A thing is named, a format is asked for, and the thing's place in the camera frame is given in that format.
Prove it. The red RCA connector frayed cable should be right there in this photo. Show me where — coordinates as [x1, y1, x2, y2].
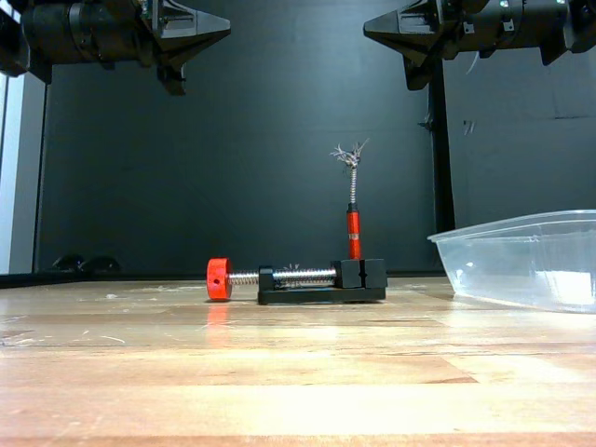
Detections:
[329, 138, 372, 262]

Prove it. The black vise orange knob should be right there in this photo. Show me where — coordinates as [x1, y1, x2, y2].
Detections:
[206, 256, 388, 307]

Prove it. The clear plastic tub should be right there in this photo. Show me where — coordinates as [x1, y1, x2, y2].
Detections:
[427, 209, 596, 316]

